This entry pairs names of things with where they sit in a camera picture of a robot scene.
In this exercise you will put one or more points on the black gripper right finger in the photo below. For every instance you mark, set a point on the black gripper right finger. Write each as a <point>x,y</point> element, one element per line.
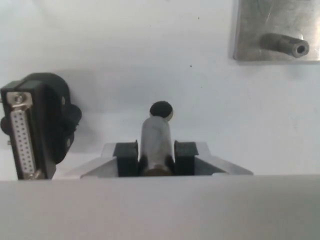
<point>186,157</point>

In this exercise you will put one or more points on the metal round peg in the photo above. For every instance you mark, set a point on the metal round peg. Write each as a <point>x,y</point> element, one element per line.
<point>155,145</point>

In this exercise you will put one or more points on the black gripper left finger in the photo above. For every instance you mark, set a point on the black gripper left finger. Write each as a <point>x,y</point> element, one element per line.
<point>126,157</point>

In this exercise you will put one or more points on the white task board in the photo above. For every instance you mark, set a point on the white task board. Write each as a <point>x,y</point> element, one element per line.
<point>175,62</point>

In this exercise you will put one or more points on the black D-SUB plug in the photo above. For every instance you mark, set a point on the black D-SUB plug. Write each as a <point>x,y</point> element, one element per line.
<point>37,125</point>

